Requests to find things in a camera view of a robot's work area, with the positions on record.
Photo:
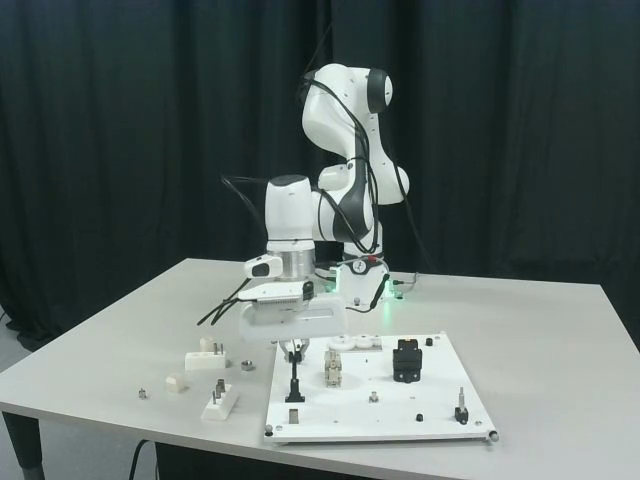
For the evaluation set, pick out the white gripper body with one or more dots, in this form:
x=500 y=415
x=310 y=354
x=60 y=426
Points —
x=320 y=322

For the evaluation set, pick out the black USB plug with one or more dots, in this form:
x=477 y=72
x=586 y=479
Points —
x=294 y=370

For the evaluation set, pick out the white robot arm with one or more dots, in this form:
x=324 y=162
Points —
x=287 y=210

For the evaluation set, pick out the white medium gear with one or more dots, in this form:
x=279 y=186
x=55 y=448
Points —
x=340 y=344

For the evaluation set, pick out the beige metal connector block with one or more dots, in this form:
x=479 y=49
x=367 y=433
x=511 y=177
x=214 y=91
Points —
x=333 y=369

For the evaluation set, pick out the metal bolt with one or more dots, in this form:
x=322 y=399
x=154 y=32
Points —
x=245 y=365

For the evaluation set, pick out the white large gear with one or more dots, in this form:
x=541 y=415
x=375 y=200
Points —
x=364 y=342

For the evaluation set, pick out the flat white mounting plate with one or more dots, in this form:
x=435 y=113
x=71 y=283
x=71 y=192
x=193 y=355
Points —
x=270 y=291

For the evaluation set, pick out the large metal square peg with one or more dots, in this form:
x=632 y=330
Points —
x=220 y=387

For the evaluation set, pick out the small white holder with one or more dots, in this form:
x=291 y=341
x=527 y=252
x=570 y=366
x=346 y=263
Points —
x=206 y=344
x=177 y=385

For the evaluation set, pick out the white task board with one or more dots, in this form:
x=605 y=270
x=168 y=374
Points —
x=350 y=415

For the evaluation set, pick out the thin black rod red tag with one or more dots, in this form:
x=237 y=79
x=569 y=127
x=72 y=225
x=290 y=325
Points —
x=373 y=259

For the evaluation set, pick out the white peg holder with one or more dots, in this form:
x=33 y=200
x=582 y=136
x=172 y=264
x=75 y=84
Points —
x=220 y=407
x=205 y=362

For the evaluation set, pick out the black D-SUB plug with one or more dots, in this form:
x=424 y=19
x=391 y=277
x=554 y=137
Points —
x=407 y=362

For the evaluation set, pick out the metal BNC plug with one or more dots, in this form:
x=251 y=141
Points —
x=143 y=394

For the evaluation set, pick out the grey waterproof plug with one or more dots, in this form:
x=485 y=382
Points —
x=460 y=405

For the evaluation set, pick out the dark table leg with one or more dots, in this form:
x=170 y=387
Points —
x=22 y=440

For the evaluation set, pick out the black curtain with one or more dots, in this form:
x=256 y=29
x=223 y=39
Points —
x=100 y=125

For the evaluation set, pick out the small white camera box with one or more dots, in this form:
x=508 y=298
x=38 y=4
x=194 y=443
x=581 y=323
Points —
x=261 y=266

